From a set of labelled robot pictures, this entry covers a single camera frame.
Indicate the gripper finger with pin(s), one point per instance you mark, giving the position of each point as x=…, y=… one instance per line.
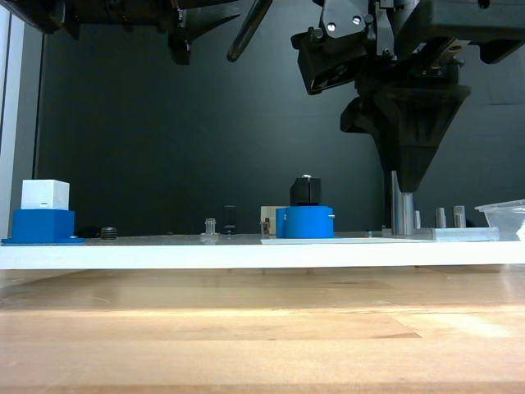
x=365, y=115
x=422, y=119
x=197, y=16

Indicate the dark steel cylinder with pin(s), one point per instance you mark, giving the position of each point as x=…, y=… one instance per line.
x=404, y=213

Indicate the white taskboard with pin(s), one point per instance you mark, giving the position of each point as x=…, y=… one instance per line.
x=205, y=254

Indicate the D-sub connector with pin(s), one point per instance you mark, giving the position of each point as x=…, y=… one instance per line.
x=305, y=191

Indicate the small metal peg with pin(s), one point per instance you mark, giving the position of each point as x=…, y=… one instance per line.
x=417, y=219
x=458, y=217
x=441, y=217

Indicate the aluminium peg plate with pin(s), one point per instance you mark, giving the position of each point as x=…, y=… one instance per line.
x=463, y=235

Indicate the clear plastic tub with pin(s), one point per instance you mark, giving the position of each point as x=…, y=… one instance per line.
x=504, y=215

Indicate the white multi-pin connector housing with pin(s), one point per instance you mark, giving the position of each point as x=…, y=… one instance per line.
x=268, y=213

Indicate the black USB socket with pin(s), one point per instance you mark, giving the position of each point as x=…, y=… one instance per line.
x=230, y=217

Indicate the white ethernet socket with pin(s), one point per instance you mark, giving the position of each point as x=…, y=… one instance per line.
x=45, y=193

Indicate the black threaded knob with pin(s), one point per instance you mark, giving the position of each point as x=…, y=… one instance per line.
x=108, y=233

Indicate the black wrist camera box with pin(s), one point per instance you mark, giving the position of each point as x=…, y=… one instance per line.
x=328, y=70

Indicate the blue round connector mount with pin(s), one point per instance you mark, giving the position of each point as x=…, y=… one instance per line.
x=305, y=223

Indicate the blue socket bracket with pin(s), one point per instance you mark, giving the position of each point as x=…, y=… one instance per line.
x=41, y=225

